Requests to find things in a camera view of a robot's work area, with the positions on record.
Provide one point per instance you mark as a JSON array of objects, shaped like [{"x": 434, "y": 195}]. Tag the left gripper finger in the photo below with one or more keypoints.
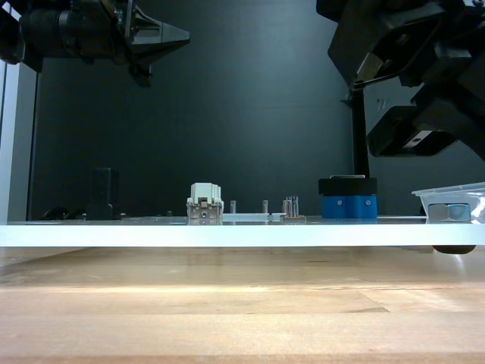
[{"x": 176, "y": 36}]

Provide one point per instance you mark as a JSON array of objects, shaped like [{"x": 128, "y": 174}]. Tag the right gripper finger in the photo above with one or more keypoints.
[
  {"x": 394, "y": 136},
  {"x": 363, "y": 34}
]

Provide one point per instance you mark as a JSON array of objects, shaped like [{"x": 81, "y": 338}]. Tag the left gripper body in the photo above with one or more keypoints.
[{"x": 136, "y": 26}]

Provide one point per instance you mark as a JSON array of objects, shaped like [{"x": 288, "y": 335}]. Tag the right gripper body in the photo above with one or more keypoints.
[{"x": 454, "y": 68}]

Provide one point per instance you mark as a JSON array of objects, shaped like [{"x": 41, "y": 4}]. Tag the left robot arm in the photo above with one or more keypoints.
[{"x": 49, "y": 34}]

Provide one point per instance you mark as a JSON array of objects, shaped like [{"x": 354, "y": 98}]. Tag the blue socket block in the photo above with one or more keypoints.
[{"x": 349, "y": 201}]

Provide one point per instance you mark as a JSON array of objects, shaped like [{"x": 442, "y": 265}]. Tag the clear plastic container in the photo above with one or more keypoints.
[{"x": 454, "y": 195}]

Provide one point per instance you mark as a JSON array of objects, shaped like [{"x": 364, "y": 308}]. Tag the short steel peg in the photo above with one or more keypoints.
[
  {"x": 265, "y": 206},
  {"x": 233, "y": 206}
]

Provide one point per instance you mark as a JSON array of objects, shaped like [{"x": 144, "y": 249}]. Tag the beige many-pin connector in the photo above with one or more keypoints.
[{"x": 204, "y": 201}]

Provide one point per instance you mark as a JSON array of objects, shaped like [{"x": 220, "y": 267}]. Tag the black block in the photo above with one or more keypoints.
[{"x": 103, "y": 195}]

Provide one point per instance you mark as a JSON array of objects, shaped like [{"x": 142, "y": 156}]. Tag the white task board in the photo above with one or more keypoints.
[{"x": 227, "y": 233}]

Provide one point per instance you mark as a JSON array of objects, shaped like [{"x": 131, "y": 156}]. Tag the black frame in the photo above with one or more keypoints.
[{"x": 360, "y": 132}]

